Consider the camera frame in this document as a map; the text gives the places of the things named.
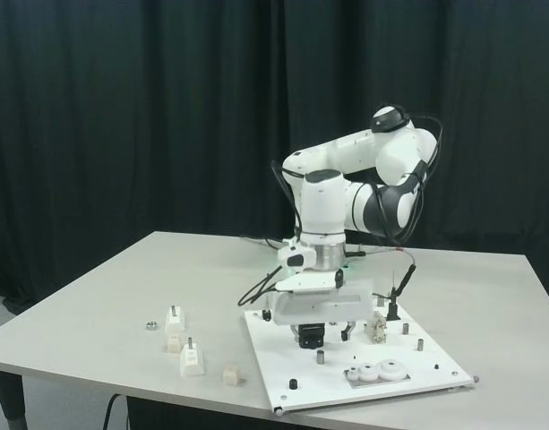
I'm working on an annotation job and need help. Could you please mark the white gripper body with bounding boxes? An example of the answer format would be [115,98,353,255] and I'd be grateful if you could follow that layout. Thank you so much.
[268,278,375,326]

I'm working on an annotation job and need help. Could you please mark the white peg holder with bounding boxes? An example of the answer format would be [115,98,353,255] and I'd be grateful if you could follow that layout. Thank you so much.
[164,306,186,334]
[178,343,207,376]

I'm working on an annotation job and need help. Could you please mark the black D-SUB plug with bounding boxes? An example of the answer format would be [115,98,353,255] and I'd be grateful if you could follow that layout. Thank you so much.
[296,322,326,350]

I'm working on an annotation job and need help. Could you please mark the beige Ethernet plug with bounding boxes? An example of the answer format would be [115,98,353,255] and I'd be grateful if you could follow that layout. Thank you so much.
[365,312,389,347]

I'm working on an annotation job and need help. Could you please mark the flat white mounting plate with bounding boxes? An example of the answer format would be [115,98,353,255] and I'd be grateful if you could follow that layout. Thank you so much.
[275,271,345,294]

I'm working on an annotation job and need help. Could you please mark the white task board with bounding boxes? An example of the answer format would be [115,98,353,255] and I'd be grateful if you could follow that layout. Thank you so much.
[243,293,480,402]

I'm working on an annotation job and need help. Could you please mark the black USB plug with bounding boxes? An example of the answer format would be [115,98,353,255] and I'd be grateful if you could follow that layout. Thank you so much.
[385,270,400,323]

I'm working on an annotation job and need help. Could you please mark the white large gear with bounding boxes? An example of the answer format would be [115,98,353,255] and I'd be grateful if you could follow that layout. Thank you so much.
[377,359,407,383]

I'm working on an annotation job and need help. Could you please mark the dark table leg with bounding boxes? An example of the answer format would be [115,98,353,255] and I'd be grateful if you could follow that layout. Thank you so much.
[0,367,24,430]

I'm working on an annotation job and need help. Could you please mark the black curtain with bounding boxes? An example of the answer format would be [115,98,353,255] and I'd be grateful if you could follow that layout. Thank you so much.
[0,0,549,314]

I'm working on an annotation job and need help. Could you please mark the silver flange ring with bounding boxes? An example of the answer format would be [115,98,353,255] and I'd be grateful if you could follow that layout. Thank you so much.
[310,244,347,272]

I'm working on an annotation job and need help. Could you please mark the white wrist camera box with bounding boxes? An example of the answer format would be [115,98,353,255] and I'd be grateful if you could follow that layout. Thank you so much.
[277,240,317,272]

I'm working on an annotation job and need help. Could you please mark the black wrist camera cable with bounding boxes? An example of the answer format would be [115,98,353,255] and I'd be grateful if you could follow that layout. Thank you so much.
[236,268,284,308]

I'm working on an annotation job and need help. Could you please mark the grey base cable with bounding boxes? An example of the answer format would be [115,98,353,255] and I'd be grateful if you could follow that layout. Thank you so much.
[345,244,404,259]

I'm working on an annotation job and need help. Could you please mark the thin black rod on wire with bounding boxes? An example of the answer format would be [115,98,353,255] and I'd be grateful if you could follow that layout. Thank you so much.
[395,245,418,296]

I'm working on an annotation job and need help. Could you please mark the black floor cable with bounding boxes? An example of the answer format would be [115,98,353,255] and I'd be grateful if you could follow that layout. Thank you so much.
[104,392,128,430]

